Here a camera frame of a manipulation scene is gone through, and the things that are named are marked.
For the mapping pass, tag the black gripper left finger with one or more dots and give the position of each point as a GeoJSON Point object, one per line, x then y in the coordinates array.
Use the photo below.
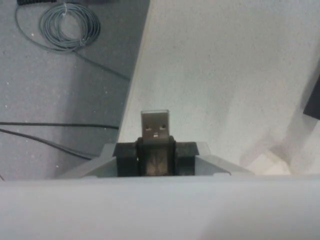
{"type": "Point", "coordinates": [125, 160]}

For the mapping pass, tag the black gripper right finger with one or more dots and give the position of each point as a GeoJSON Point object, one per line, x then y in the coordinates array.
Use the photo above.
{"type": "Point", "coordinates": [186, 158]}

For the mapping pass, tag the metal USB plug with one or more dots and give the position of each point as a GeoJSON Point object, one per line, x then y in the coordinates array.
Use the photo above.
{"type": "Point", "coordinates": [155, 125]}

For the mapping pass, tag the small white plug holder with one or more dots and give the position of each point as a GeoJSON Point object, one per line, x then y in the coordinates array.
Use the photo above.
{"type": "Point", "coordinates": [268, 161]}

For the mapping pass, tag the black D-SUB plug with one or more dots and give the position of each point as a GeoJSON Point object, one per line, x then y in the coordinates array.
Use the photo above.
{"type": "Point", "coordinates": [313, 97]}

